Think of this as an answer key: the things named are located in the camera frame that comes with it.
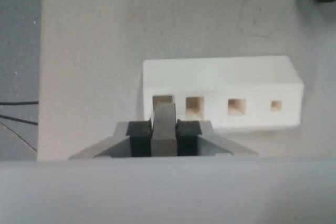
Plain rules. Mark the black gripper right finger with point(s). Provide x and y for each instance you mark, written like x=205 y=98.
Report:
x=187 y=134

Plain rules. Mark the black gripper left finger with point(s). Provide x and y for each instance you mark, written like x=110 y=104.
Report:
x=138 y=134

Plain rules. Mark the white peg holder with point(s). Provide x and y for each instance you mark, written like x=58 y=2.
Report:
x=223 y=82

